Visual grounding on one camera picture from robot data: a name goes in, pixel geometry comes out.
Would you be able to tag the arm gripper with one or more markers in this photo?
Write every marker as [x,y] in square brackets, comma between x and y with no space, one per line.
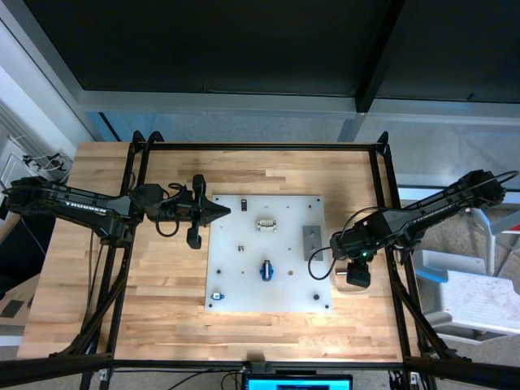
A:
[358,274]
[198,183]

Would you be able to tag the thick steel cylinder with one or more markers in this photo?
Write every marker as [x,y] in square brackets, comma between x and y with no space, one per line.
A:
[343,273]

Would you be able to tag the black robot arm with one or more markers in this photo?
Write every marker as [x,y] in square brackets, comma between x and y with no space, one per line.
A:
[426,211]
[81,205]

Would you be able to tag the grey metal plate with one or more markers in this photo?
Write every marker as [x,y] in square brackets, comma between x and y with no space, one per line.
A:
[313,243]

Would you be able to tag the beige connector housing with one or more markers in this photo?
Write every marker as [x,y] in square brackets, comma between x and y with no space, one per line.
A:
[267,225]

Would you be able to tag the blue round socket holder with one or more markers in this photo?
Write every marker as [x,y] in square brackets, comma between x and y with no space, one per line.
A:
[260,272]

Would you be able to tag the blue square socket base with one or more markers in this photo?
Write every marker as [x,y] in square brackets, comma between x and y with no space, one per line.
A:
[211,296]

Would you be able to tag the white board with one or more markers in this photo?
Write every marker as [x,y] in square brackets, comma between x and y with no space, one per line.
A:
[243,292]

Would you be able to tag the blue laptop screen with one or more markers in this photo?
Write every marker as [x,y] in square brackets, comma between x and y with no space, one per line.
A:
[296,384]

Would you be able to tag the small black camera box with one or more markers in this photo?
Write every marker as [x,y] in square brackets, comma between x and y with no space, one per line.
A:
[256,361]

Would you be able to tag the black aluminium frame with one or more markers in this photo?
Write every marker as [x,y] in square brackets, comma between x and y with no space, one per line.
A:
[183,361]

